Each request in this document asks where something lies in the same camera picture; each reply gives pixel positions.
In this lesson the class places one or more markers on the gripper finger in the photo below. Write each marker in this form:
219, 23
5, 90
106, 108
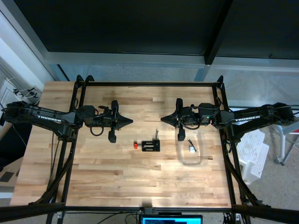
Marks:
170, 122
170, 116
123, 118
123, 123

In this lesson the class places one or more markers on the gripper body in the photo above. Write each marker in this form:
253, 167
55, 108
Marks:
179, 119
114, 121

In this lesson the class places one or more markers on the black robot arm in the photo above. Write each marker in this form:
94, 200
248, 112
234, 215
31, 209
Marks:
247, 118
46, 115

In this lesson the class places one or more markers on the grey USB adapter stick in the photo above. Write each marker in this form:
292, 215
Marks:
157, 135

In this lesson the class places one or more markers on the black vise with orange knob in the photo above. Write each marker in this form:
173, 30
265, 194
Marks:
150, 146

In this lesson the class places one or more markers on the small white plastic part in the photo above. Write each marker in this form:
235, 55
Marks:
192, 149

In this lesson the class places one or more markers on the clear plastic tub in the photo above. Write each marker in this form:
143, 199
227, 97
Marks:
187, 159

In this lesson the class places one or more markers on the laptop screen with blue edge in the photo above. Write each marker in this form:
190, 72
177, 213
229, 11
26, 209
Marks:
170, 220

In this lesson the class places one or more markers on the grey metal chair legs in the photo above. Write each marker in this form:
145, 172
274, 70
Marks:
281, 140

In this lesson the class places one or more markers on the red chair seat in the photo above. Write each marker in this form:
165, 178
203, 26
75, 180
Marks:
294, 131

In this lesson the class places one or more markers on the black foam pad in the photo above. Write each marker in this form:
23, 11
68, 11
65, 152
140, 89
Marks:
5, 176

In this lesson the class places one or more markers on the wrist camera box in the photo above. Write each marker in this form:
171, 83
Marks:
187, 116
106, 120

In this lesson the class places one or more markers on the small black table camera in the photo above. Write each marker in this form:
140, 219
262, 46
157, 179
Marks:
147, 210

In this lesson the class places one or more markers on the black wall post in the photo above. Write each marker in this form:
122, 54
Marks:
217, 35

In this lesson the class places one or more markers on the black metal frame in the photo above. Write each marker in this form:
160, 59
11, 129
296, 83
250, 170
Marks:
23, 211

